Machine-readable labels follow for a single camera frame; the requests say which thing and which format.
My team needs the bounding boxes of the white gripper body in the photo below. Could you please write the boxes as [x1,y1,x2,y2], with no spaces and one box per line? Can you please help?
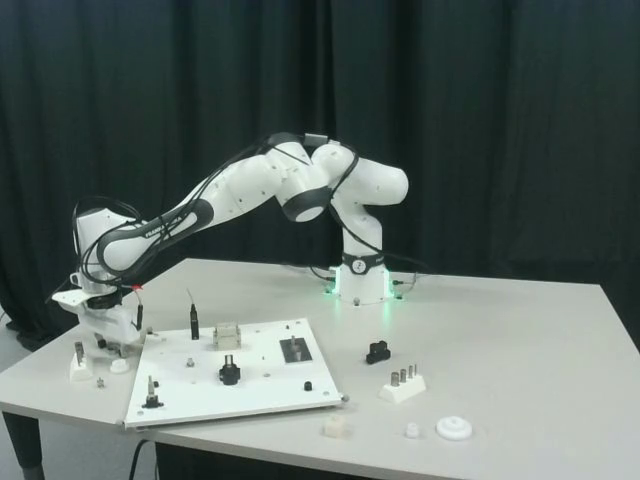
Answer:
[74,306,147,347]

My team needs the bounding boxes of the thin black rod red tag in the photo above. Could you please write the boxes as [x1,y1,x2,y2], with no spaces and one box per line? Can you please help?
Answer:
[133,283,147,333]

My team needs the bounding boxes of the white holder with peg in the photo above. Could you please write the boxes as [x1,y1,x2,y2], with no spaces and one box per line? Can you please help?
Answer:
[68,352,95,382]

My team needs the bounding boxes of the beige multi-pin connector socket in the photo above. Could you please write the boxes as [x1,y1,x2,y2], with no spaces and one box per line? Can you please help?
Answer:
[213,323,243,354]

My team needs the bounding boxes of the white task board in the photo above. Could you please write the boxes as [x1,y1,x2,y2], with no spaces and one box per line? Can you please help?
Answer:
[121,316,344,431]

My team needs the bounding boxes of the dark table leg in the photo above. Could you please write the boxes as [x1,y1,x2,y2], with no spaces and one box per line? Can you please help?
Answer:
[1,410,42,480]

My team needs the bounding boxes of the black D-SUB plug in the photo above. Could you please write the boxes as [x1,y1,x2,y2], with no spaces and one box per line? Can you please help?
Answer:
[365,340,393,365]

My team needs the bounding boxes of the white large gear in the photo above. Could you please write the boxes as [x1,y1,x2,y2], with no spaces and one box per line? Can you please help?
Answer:
[435,415,476,444]

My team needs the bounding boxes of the black curtain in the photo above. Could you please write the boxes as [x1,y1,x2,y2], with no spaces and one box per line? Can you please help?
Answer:
[0,0,640,346]

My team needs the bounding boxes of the slim black plug with wire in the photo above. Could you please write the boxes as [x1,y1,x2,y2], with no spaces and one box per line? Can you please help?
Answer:
[185,286,201,340]

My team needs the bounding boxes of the black cable under table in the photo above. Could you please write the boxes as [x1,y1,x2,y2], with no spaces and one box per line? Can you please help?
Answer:
[129,438,152,480]

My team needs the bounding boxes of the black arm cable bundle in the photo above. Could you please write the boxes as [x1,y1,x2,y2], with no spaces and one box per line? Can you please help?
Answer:
[71,131,362,294]

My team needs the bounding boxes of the black cable at arm foot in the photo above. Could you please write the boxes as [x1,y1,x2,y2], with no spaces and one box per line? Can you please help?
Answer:
[388,271,432,292]

